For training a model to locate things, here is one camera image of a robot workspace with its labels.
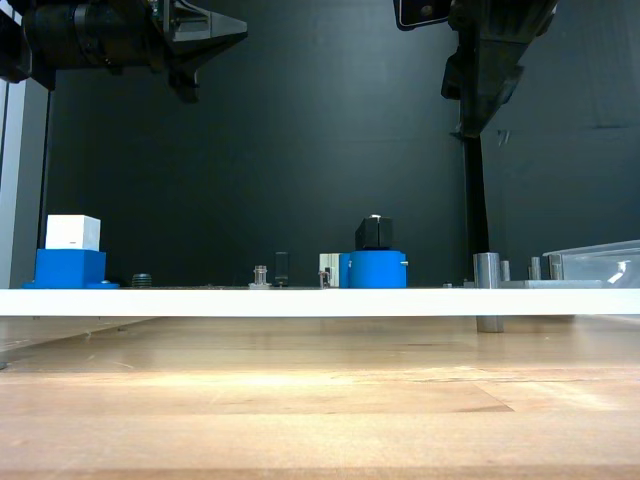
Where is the thick metal cylinder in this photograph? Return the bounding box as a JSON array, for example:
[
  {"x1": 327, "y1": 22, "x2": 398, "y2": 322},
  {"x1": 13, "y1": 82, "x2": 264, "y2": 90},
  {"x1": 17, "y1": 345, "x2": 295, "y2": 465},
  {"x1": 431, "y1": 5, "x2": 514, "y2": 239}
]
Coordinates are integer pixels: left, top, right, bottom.
[{"x1": 472, "y1": 252, "x2": 502, "y2": 334}]

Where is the black block connector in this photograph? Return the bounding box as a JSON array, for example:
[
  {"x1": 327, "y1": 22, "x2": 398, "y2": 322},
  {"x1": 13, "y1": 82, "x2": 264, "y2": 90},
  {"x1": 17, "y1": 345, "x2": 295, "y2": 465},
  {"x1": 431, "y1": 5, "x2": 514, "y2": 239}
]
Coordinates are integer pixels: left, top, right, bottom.
[{"x1": 354, "y1": 214, "x2": 394, "y2": 252}]

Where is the white cube block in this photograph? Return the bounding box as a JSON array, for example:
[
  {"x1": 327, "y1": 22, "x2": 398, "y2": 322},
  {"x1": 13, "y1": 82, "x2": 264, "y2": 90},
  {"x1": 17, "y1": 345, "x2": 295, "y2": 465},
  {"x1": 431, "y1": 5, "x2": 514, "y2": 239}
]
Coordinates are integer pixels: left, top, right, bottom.
[{"x1": 44, "y1": 214, "x2": 102, "y2": 251}]

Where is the small black plug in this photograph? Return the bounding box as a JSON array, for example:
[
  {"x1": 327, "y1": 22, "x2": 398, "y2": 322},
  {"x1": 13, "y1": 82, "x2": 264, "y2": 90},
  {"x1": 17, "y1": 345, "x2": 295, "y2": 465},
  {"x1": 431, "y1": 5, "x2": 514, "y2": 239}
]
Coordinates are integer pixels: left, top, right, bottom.
[{"x1": 273, "y1": 251, "x2": 292, "y2": 288}]

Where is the clear plastic socket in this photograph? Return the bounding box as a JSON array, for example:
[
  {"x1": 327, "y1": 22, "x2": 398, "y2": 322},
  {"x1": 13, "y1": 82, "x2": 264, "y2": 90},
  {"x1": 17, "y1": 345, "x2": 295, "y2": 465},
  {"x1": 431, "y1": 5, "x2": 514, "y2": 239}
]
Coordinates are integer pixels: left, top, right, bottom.
[{"x1": 247, "y1": 264, "x2": 273, "y2": 290}]

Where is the clear plastic tub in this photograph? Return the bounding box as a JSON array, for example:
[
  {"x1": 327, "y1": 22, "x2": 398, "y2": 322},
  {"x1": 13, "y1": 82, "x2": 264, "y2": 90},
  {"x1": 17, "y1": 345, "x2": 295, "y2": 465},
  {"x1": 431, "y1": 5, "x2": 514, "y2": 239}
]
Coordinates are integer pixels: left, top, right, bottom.
[{"x1": 542, "y1": 239, "x2": 640, "y2": 290}]

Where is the blue round holder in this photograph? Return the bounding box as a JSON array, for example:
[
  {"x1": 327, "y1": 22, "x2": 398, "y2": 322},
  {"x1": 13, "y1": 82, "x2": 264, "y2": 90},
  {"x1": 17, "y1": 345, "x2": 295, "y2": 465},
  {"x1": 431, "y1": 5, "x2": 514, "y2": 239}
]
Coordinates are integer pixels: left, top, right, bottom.
[{"x1": 339, "y1": 249, "x2": 409, "y2": 290}]

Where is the grey metal plate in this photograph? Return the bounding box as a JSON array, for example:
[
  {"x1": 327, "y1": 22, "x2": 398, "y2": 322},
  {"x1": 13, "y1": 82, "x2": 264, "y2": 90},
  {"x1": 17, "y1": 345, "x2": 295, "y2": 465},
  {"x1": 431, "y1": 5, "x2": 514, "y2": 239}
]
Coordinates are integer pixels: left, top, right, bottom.
[{"x1": 462, "y1": 278, "x2": 604, "y2": 290}]

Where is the blue square holder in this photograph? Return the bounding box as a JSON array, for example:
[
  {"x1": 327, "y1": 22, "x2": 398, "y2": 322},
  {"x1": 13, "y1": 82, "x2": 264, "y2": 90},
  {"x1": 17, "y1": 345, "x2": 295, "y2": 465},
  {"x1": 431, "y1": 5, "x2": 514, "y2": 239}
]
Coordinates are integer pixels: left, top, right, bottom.
[{"x1": 21, "y1": 248, "x2": 121, "y2": 291}]

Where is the white connector housing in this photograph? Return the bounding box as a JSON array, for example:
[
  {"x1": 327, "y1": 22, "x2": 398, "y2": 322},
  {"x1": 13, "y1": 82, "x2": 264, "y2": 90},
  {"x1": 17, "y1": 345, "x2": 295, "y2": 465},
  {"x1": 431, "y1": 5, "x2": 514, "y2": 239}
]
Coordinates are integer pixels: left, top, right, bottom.
[{"x1": 317, "y1": 252, "x2": 351, "y2": 290}]

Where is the white task board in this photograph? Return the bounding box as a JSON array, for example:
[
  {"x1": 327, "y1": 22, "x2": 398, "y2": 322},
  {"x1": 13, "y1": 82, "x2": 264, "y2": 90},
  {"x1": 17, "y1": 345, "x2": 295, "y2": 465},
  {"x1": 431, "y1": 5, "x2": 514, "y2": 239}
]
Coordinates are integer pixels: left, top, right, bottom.
[{"x1": 0, "y1": 285, "x2": 640, "y2": 318}]

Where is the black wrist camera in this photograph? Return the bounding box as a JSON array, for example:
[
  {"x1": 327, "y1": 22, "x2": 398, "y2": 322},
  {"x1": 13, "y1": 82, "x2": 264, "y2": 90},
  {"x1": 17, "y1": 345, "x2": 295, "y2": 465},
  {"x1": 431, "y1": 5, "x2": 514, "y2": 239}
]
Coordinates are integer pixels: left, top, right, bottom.
[{"x1": 392, "y1": 0, "x2": 452, "y2": 30}]

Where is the black table frame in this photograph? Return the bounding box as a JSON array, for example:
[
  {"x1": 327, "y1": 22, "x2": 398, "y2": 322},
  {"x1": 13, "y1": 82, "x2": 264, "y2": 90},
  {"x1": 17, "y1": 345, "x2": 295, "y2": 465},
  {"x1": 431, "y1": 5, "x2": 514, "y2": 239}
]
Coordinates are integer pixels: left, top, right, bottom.
[{"x1": 449, "y1": 127, "x2": 491, "y2": 282}]

